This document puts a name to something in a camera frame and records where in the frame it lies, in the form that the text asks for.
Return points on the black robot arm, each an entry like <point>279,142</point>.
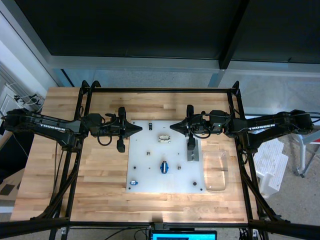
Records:
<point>262,127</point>
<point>50,126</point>

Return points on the brown cardboard box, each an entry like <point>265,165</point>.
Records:
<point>10,185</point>

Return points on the black metal frame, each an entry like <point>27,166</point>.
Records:
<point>32,223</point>

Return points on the small black socket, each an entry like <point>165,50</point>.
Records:
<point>150,126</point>

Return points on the clear plastic tub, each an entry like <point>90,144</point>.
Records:
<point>216,175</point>

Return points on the power strip with plugs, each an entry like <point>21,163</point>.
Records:
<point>27,100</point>

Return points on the beige connector housing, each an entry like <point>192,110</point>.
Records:
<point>164,139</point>

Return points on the grey metal stand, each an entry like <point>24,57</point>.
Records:
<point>303,150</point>

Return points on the grey metal bar with pegs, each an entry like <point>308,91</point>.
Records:
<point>193,156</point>

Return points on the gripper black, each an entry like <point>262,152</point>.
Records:
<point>191,144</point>
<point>121,145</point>

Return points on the blue round holder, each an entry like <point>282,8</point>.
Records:
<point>164,174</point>

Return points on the blue square holder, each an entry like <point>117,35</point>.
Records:
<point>130,183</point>

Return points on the laptop screen with blue edge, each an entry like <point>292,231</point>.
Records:
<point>182,236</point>

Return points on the white step stool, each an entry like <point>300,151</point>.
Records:
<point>270,160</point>

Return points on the silver metal cylinder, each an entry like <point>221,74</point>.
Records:
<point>164,167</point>

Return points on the white board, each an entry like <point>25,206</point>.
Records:
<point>172,185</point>

